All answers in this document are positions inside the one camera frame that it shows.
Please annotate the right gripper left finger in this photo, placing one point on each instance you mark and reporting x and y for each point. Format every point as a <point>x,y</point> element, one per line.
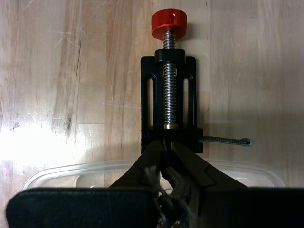
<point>83,209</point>

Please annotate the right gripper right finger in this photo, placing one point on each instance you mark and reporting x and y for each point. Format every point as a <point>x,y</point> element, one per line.
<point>237,209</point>

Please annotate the clear plastic container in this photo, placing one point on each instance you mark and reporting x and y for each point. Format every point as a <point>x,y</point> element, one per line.
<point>71,171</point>

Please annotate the black clamp with red knob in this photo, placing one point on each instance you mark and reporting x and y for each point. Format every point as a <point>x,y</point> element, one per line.
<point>170,102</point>

